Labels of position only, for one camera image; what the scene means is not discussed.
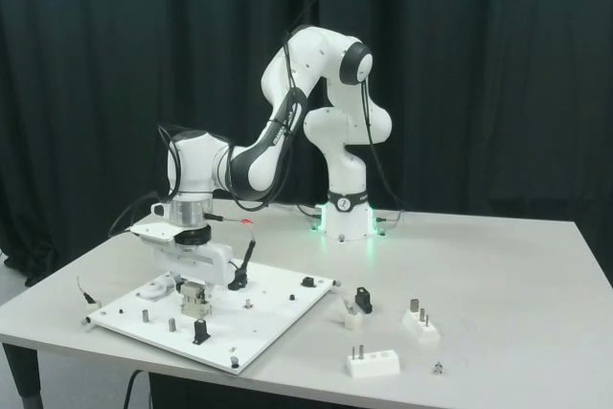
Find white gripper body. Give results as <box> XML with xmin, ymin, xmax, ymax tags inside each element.
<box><xmin>151</xmin><ymin>239</ymin><xmax>236</xmax><ymax>285</ymax></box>

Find grey waterproof plug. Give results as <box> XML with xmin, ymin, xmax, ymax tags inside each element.
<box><xmin>180</xmin><ymin>282</ymin><xmax>210</xmax><ymax>310</ymax></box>

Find flat white mounting plate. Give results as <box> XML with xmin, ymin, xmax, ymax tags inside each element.
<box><xmin>127</xmin><ymin>221</ymin><xmax>176</xmax><ymax>243</ymax></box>

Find white task board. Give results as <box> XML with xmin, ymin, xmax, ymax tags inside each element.
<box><xmin>84</xmin><ymin>264</ymin><xmax>339</xmax><ymax>363</ymax></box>

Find black box under table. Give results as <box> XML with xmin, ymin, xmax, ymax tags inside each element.
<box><xmin>148</xmin><ymin>370</ymin><xmax>365</xmax><ymax>409</ymax></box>

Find long white holder with holes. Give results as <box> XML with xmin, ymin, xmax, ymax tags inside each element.
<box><xmin>344</xmin><ymin>350</ymin><xmax>401</xmax><ymax>377</ymax></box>

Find dark grey table leg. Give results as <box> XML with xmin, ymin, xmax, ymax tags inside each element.
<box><xmin>1</xmin><ymin>342</ymin><xmax>43</xmax><ymax>409</ymax></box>

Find white sloped peg holder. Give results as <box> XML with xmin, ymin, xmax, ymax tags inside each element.
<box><xmin>400</xmin><ymin>308</ymin><xmax>441</xmax><ymax>346</ymax></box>

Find black curtain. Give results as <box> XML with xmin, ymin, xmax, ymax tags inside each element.
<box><xmin>0</xmin><ymin>0</ymin><xmax>613</xmax><ymax>288</ymax></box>

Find thin black rod on wire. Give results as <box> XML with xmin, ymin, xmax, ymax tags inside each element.
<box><xmin>210</xmin><ymin>215</ymin><xmax>258</xmax><ymax>282</ymax></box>

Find silver wrist ring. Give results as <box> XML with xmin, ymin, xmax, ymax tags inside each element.
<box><xmin>170</xmin><ymin>197</ymin><xmax>213</xmax><ymax>230</ymax></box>

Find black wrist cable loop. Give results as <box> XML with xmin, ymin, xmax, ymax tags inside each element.
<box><xmin>107</xmin><ymin>200</ymin><xmax>160</xmax><ymax>239</ymax></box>

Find black USB plug with cable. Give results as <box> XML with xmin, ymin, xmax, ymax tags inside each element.
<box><xmin>76</xmin><ymin>276</ymin><xmax>97</xmax><ymax>306</ymax></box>

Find black hanging cable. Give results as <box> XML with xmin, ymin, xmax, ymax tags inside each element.
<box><xmin>125</xmin><ymin>368</ymin><xmax>145</xmax><ymax>409</ymax></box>

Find black cables along arm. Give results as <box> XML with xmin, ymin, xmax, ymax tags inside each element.
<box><xmin>160</xmin><ymin>0</ymin><xmax>384</xmax><ymax>214</ymax></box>

